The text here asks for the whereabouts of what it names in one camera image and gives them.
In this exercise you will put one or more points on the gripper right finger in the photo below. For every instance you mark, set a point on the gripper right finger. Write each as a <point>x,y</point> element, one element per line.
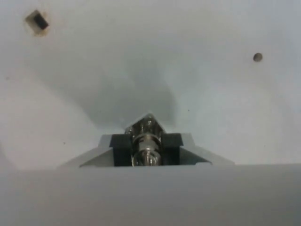
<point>172,148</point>

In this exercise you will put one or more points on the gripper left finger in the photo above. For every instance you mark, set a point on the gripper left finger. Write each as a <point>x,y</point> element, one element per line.
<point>120,150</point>

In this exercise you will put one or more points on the metal BNC plug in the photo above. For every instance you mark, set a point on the metal BNC plug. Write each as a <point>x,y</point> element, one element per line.
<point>147,146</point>

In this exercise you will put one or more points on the white task board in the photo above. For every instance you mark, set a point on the white task board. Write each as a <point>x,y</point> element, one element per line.
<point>164,58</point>

